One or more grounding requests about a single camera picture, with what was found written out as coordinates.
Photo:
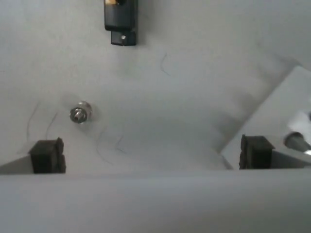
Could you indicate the white task board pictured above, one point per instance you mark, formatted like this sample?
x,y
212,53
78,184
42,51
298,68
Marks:
x,y
272,109

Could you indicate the metal round peg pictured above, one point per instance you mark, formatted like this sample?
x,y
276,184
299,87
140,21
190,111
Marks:
x,y
297,143

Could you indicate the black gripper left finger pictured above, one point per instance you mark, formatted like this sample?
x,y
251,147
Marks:
x,y
46,157

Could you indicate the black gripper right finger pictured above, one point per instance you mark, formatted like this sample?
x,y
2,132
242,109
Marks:
x,y
257,153

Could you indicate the metal BNC plug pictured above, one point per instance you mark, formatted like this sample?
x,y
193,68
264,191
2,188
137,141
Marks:
x,y
80,112

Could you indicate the black plug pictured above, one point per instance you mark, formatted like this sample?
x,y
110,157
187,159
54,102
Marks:
x,y
120,19

